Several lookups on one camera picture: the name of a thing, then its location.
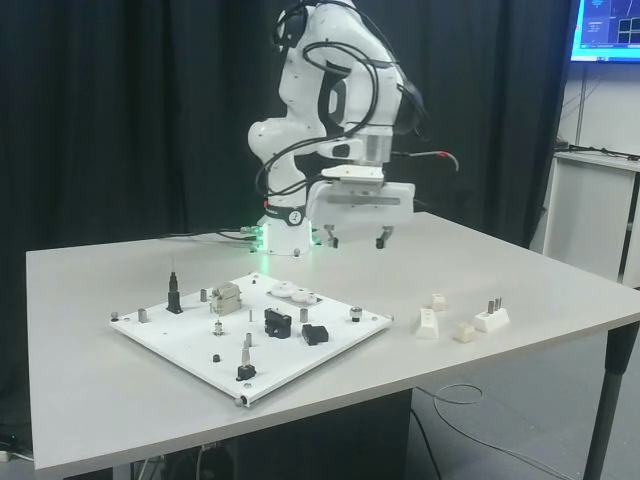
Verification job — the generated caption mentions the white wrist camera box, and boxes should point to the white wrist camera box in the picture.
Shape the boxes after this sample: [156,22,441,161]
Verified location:
[319,139,365,163]

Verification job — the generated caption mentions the blue screen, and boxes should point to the blue screen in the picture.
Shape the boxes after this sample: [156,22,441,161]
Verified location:
[569,0,640,64]

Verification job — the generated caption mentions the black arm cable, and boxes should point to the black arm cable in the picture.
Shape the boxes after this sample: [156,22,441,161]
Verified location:
[269,0,404,144]

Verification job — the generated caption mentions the white task board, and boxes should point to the white task board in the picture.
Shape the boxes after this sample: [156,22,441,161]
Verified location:
[108,272,394,408]

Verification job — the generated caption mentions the black curtains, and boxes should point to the black curtains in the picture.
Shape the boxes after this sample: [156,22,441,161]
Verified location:
[0,0,584,441]

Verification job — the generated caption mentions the dark grey table leg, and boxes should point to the dark grey table leg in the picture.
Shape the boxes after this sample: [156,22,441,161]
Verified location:
[583,318,632,480]

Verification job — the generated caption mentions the black Ethernet plug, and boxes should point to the black Ethernet plug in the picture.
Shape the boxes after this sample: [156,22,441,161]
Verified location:
[166,253,184,316]

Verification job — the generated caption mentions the white cabinet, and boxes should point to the white cabinet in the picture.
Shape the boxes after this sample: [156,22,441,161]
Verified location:
[542,148,640,290]

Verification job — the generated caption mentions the black camera cable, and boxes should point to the black camera cable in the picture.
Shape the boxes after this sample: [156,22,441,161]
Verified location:
[254,142,324,204]

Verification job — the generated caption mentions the white round peg holder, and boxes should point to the white round peg holder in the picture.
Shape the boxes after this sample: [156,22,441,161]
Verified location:
[472,308,512,332]

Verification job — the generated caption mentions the grey floor cable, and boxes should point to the grey floor cable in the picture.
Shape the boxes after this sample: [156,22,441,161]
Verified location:
[431,383,594,480]

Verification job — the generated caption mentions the long white holder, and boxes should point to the long white holder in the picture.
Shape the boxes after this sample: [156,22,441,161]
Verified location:
[412,307,442,342]

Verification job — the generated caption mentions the black D-SUB plug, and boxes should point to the black D-SUB plug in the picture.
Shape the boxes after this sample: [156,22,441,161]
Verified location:
[301,323,330,348]

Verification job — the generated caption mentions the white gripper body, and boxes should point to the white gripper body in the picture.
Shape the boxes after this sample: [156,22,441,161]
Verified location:
[305,179,417,229]

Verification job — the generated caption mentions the beige metal connector housing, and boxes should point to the beige metal connector housing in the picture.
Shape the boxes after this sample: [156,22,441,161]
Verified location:
[210,281,243,317]

